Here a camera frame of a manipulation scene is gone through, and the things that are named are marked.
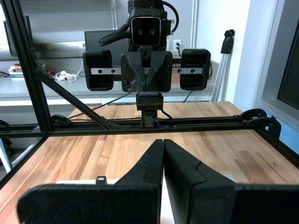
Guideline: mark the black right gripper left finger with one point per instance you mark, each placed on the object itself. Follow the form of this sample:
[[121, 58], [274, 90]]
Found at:
[[93, 205]]

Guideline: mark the stack of books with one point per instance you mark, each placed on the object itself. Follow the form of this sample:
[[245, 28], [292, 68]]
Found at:
[[16, 73]]

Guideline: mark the small red object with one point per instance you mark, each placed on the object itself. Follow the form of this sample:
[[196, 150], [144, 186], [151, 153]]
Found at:
[[50, 72]]

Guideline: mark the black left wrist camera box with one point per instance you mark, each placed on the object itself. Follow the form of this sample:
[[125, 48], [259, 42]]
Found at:
[[146, 23]]

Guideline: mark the white mounting board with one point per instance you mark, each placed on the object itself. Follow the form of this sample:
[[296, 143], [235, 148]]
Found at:
[[167, 210]]

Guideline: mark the aluminium stand with black top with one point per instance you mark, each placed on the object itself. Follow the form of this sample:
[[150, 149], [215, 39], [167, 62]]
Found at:
[[227, 44]]

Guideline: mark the grey desk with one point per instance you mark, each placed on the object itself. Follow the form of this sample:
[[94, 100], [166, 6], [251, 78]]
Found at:
[[74, 86]]

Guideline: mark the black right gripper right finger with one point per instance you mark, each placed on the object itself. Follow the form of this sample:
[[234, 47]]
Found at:
[[233, 205]]

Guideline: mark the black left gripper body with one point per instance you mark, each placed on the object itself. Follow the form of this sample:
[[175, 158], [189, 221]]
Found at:
[[99, 79]]

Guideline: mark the white wall power outlet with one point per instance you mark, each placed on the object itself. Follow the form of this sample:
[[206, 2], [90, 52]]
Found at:
[[177, 44]]

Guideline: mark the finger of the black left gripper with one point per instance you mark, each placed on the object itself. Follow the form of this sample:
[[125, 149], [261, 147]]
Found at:
[[162, 77], [129, 77]]

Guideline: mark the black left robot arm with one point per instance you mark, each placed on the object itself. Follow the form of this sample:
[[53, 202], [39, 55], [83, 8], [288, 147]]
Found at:
[[149, 100]]

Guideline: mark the black aluminium frame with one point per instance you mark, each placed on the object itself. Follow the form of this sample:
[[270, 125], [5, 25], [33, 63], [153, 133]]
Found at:
[[30, 70]]

